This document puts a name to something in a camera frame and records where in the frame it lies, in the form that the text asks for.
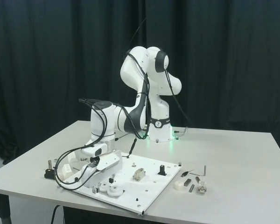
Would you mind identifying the thin black rod on wire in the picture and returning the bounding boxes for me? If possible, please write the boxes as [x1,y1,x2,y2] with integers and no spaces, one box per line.
[128,138,137,158]

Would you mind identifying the white peg holder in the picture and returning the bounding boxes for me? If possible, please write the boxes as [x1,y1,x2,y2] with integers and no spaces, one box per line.
[174,180,187,193]

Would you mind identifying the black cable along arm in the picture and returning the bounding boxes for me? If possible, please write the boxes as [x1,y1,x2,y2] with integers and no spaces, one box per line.
[127,52,152,140]

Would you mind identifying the black cable at arm foot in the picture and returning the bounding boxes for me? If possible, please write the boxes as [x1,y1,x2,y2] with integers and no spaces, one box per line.
[164,67,192,136]

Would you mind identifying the white large gear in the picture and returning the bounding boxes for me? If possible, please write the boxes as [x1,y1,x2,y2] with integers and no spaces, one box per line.
[106,188,120,198]

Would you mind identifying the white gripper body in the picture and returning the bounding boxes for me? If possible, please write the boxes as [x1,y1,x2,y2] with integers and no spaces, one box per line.
[80,152,121,189]

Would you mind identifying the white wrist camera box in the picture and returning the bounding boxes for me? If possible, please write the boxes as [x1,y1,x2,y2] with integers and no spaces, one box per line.
[80,144,108,156]

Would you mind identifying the clear Ethernet plug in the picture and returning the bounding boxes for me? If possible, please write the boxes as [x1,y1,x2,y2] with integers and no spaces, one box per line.
[196,181,208,196]

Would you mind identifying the black cable under table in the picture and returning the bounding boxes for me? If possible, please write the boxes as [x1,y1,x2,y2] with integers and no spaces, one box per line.
[50,204,64,224]

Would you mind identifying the black looping wrist cable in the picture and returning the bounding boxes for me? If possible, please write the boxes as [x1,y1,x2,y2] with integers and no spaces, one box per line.
[53,98,108,190]

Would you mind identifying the metal hex key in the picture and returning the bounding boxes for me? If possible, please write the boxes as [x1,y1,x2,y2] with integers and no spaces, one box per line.
[190,165,207,175]

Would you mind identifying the black curtains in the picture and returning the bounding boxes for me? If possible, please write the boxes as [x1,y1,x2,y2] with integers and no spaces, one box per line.
[0,0,280,165]

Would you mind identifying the black plug with metal post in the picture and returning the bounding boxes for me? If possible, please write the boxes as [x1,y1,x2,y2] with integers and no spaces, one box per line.
[43,159,56,180]

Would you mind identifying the white task board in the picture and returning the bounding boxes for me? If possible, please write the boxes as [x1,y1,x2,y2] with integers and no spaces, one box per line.
[57,151,184,216]

